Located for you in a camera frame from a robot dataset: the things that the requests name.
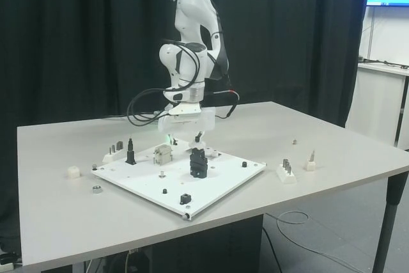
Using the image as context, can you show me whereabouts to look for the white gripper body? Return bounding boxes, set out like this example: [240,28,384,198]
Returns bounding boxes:
[157,109,215,134]

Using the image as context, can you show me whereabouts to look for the flat white wrist plate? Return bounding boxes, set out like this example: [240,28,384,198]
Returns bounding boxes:
[168,102,203,116]

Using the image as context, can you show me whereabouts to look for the black D-SUB plug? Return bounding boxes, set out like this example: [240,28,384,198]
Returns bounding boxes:
[189,146,208,180]

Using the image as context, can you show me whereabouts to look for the black slim upright plug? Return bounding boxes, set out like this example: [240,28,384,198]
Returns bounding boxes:
[125,137,137,165]

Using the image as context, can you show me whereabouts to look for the white task board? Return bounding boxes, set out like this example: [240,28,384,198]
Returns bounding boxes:
[91,146,268,222]

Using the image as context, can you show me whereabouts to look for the black curtains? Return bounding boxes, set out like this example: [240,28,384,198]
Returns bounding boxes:
[0,0,373,254]

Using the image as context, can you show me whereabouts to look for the white cabinet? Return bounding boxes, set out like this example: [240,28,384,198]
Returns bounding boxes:
[346,61,409,152]

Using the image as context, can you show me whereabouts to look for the black table leg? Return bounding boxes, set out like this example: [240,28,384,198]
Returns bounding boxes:
[373,170,409,273]

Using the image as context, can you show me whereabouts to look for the silver wrist ring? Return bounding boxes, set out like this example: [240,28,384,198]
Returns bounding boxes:
[188,87,205,103]

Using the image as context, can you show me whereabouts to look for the black looped wrist cable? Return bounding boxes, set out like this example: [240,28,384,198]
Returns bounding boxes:
[127,42,208,127]

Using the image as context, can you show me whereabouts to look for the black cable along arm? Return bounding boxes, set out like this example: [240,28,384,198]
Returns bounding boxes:
[164,0,233,91]

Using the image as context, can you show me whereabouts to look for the grey floor cable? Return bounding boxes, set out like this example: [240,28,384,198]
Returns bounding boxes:
[276,210,381,273]

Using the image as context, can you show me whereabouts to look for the black cable on cabinet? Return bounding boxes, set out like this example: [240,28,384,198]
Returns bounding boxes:
[357,58,409,70]

